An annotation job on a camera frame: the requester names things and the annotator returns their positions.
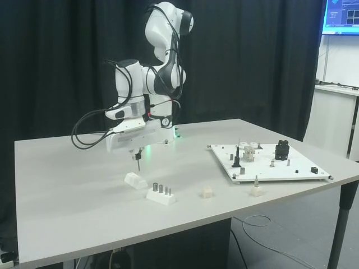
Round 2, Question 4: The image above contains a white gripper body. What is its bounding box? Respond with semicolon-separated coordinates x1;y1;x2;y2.
105;119;169;154

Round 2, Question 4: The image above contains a white round peg holder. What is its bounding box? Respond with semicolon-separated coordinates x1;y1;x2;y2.
145;188;178;208

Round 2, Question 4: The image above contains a flat white mounting plate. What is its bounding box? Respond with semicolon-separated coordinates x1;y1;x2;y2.
108;117;147;133

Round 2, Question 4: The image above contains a long white empty holder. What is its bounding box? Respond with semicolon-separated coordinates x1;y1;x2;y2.
124;171;149;192

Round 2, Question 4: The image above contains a small white cube holder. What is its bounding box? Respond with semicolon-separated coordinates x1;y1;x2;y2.
200;185;216;199

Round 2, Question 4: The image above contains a black curtain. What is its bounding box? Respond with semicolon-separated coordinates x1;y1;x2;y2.
0;0;328;253

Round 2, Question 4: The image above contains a beige connector block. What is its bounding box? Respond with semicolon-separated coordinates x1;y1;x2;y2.
242;145;255;162

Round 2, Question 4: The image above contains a white task board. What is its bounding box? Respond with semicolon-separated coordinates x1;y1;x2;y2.
206;142;334;185

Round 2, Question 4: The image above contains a black table leg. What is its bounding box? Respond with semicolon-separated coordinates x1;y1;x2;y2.
327;181;352;269

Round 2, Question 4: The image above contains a blue screen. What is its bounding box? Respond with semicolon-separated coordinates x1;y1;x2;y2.
321;0;359;36

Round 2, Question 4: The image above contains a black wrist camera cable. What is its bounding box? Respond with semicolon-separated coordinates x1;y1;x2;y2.
71;104;122;150

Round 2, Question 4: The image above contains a black plug with short cable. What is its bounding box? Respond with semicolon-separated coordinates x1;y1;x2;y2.
233;137;242;168

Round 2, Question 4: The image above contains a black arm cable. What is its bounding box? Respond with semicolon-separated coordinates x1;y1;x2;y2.
148;0;186;113

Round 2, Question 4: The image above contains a grey floor cable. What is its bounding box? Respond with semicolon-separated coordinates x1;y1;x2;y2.
241;214;359;269

